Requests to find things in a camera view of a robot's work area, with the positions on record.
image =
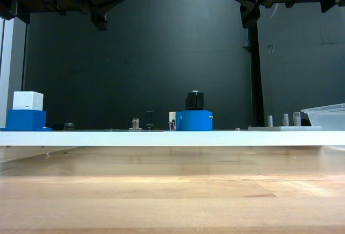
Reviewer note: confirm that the white taskboard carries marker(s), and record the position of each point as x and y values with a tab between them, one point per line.
172	138

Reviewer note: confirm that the white cube block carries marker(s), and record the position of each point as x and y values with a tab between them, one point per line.
27	100

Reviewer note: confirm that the small black connector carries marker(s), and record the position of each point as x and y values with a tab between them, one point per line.
150	119

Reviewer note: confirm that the small metal peg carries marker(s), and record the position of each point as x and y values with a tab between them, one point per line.
296	118
270	120
285	120

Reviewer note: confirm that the small silver socket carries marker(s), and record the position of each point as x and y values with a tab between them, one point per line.
135	124

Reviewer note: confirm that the blue round connector holder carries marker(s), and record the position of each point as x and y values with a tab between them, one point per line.
194	120

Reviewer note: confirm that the grey metal plate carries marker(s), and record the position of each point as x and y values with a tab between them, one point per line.
283	128

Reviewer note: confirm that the blue square holder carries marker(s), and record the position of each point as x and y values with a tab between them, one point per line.
24	120

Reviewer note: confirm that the clear plastic tub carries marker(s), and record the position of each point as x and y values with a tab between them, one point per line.
328	118

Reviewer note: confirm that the grey aluminium window frame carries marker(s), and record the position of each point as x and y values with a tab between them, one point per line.
6	69

